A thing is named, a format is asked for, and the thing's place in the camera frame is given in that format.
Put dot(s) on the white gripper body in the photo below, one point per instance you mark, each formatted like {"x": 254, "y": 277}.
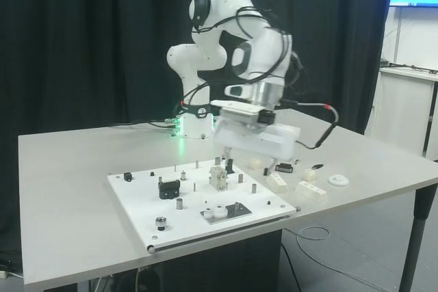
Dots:
{"x": 260, "y": 143}

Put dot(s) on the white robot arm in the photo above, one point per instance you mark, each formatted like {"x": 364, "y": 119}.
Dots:
{"x": 260, "y": 52}

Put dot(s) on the white small gear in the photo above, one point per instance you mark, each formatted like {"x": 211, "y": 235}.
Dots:
{"x": 207, "y": 214}

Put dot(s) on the white large gear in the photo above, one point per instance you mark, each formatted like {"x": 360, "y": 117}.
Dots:
{"x": 338, "y": 180}

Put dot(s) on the metal square peg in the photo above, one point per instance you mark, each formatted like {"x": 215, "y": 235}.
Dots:
{"x": 217, "y": 161}
{"x": 240, "y": 178}

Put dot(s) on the small white cube holder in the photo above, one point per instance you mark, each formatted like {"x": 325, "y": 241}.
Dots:
{"x": 308, "y": 175}
{"x": 255, "y": 164}

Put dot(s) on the black D-SUB plug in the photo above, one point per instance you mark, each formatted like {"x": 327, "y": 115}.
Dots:
{"x": 285, "y": 168}

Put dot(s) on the long white peg holder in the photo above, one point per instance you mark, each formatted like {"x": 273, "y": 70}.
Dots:
{"x": 311, "y": 191}
{"x": 279, "y": 184}

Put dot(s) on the flat white mounting plate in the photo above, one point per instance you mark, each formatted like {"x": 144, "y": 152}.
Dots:
{"x": 236, "y": 107}

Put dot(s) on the metal bolt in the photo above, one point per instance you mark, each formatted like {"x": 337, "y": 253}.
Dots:
{"x": 183, "y": 175}

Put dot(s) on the large metal round peg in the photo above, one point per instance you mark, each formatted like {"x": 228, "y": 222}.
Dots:
{"x": 179, "y": 203}

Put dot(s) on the metal BNC plug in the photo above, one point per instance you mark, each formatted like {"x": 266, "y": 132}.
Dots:
{"x": 161, "y": 224}

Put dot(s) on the white task board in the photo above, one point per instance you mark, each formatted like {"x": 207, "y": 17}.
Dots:
{"x": 143, "y": 210}

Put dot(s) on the black waterproof plug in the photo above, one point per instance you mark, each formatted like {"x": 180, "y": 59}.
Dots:
{"x": 127, "y": 176}

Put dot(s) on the white cabinet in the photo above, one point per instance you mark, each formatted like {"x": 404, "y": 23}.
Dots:
{"x": 407, "y": 107}

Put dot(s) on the grey table leg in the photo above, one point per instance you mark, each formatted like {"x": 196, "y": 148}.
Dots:
{"x": 415, "y": 237}

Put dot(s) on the black curtains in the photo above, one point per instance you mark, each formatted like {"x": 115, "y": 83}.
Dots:
{"x": 68, "y": 32}

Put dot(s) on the white power strip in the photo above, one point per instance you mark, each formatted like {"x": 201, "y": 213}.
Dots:
{"x": 3, "y": 274}

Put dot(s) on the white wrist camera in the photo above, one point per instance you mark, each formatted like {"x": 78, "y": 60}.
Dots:
{"x": 237, "y": 91}

